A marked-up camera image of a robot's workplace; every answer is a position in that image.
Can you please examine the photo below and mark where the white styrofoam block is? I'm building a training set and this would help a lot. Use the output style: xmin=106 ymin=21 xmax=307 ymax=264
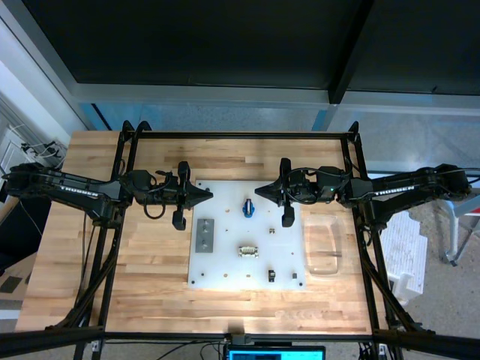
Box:
xmin=379 ymin=215 xmax=429 ymax=307

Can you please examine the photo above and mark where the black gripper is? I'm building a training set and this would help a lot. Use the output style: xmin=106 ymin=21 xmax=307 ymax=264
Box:
xmin=254 ymin=157 xmax=315 ymax=229
xmin=157 ymin=160 xmax=214 ymax=231

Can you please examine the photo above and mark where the grey metal plate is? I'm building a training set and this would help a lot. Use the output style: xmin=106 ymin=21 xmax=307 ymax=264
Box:
xmin=193 ymin=217 xmax=216 ymax=254

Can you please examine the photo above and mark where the black aluminium frame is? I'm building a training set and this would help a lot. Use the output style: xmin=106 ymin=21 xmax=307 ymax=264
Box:
xmin=0 ymin=119 xmax=480 ymax=360

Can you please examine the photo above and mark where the clear plastic tub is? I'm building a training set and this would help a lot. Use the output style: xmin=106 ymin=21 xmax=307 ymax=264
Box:
xmin=302 ymin=214 xmax=347 ymax=278

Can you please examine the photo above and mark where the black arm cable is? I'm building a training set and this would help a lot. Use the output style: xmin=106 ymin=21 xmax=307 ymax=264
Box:
xmin=144 ymin=202 xmax=167 ymax=221
xmin=280 ymin=167 xmax=320 ymax=200

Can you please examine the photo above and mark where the white cable bundle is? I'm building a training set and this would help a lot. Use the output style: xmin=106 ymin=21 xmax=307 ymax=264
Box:
xmin=18 ymin=140 xmax=64 ymax=161

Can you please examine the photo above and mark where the grey metal stand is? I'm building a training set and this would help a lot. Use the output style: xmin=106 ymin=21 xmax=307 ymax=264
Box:
xmin=429 ymin=185 xmax=480 ymax=268

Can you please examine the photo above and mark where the small black camera mount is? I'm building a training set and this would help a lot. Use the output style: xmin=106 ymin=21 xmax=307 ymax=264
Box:
xmin=224 ymin=326 xmax=251 ymax=346

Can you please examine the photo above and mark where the brown cardboard box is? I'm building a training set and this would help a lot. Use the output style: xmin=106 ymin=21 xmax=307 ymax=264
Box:
xmin=0 ymin=250 xmax=38 ymax=301

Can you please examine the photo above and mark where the white taskboard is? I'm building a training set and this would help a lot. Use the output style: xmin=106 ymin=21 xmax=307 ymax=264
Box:
xmin=187 ymin=179 xmax=308 ymax=291

